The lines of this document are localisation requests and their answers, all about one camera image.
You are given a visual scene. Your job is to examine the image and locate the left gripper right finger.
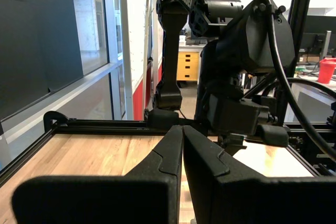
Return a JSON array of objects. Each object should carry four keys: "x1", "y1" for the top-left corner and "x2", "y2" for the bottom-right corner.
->
[{"x1": 183, "y1": 125, "x2": 336, "y2": 224}]

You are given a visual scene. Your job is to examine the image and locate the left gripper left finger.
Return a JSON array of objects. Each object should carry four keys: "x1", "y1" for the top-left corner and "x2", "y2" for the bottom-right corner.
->
[{"x1": 12, "y1": 125, "x2": 183, "y2": 224}]

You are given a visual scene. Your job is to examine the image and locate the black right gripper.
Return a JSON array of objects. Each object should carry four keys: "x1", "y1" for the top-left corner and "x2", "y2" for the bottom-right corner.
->
[{"x1": 148, "y1": 79, "x2": 289, "y2": 157}]

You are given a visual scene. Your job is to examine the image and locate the yellow drawer cabinet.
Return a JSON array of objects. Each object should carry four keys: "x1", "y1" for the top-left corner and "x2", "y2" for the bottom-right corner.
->
[{"x1": 177, "y1": 52, "x2": 201, "y2": 81}]

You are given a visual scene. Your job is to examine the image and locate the white desk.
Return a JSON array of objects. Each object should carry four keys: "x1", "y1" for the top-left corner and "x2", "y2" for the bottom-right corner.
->
[{"x1": 285, "y1": 77, "x2": 336, "y2": 124}]

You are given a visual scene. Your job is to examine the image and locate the red plastic cup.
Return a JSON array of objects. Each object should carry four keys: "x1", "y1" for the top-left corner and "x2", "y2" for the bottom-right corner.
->
[{"x1": 318, "y1": 57, "x2": 336, "y2": 83}]

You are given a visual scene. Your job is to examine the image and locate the black computer monitor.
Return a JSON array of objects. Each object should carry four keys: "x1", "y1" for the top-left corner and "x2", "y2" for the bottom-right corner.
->
[{"x1": 300, "y1": 15, "x2": 336, "y2": 51}]

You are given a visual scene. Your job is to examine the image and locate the white partition with red base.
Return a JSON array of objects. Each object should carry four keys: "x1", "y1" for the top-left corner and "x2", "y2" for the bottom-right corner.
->
[{"x1": 119, "y1": 0, "x2": 163, "y2": 120}]

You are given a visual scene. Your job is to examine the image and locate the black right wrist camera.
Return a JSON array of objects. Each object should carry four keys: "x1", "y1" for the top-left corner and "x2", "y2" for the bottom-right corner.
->
[{"x1": 209, "y1": 94, "x2": 270, "y2": 135}]

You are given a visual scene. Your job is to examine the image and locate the black aluminium table frame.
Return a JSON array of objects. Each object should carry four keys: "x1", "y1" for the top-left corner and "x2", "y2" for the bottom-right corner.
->
[{"x1": 0, "y1": 0, "x2": 336, "y2": 185}]

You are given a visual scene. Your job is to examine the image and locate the grey aluminium window frame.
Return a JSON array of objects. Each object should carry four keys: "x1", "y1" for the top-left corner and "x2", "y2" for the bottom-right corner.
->
[{"x1": 0, "y1": 0, "x2": 127, "y2": 143}]

